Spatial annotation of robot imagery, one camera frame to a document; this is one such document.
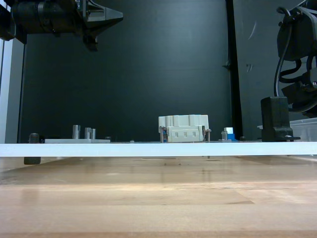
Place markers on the black vertical post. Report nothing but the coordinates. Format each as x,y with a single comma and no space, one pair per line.
234,99

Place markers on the clear plastic tub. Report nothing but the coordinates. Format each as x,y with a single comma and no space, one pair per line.
304,126

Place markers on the grey metal plate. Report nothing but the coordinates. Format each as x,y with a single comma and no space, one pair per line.
74,140

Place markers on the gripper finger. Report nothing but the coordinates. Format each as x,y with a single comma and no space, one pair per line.
99,15

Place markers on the blue white terminal block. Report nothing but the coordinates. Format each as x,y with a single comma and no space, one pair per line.
230,136

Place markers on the black board foot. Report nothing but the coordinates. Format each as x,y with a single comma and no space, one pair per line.
32,160

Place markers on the grey connector hub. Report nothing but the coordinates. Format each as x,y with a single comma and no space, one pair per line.
184,134

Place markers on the silver metal bar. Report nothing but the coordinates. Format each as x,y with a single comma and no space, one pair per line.
76,132
87,134
93,135

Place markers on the white board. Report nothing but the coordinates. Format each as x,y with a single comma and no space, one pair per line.
158,150

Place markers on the small silver standoff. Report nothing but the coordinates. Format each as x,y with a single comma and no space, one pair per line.
224,136

